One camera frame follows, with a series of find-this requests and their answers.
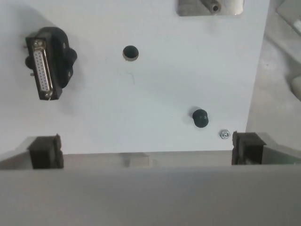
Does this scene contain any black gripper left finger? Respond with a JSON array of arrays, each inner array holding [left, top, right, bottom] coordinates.
[[0, 133, 65, 170]]

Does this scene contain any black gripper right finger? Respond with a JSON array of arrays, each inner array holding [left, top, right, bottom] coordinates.
[[231, 131, 301, 166]]

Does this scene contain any white Ethernet plug holder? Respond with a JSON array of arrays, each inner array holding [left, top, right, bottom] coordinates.
[[119, 152, 155, 167]]

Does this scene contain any small metal nut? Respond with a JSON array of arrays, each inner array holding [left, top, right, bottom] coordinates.
[[218, 129, 231, 141]]

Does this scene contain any white task board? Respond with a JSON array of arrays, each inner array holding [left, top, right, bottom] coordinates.
[[0, 0, 270, 155]]

